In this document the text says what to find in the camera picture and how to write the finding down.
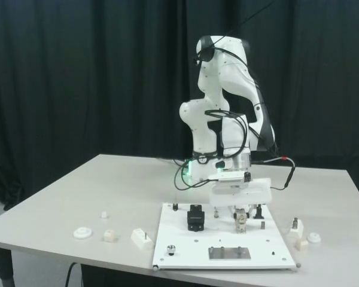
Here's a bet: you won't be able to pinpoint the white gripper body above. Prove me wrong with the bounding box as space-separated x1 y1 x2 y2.
209 178 272 207

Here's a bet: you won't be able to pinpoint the flat white mounting plate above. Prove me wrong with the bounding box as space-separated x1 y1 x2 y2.
208 172 251 184

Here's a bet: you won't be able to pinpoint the white task board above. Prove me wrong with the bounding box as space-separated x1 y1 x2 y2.
151 201 297 264

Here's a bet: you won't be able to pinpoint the black D-SUB plug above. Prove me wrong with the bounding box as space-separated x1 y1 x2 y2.
187 204 205 233

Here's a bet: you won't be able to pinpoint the white peg holder block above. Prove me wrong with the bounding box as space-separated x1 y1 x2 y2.
288 219 305 240

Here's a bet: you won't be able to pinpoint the small cream cube holder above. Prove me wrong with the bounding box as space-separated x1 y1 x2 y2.
294 237 309 251
103 229 120 242

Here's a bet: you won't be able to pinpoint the long white peg holder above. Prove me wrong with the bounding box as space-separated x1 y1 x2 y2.
130 228 153 250

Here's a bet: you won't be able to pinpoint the black under-table cabinet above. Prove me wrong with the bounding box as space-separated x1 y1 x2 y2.
80 262 303 287

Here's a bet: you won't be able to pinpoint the white large gear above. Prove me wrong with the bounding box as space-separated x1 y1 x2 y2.
73 227 93 240

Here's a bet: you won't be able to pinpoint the black curtains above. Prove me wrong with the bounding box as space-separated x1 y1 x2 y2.
0 0 359 212

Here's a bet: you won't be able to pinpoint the black table leg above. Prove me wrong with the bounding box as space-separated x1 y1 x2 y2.
0 246 13 287

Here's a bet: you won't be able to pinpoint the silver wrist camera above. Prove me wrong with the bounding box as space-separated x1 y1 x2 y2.
221 171 252 183

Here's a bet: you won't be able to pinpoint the thin black rod on wire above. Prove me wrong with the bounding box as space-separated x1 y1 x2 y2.
252 154 297 190

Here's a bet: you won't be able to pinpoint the black looped wrist cable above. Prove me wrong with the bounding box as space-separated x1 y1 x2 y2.
172 160 219 191

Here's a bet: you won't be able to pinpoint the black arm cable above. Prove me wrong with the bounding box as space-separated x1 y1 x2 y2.
193 0 278 153

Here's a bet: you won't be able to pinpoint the black floor cable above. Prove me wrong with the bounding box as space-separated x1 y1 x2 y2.
66 262 82 287

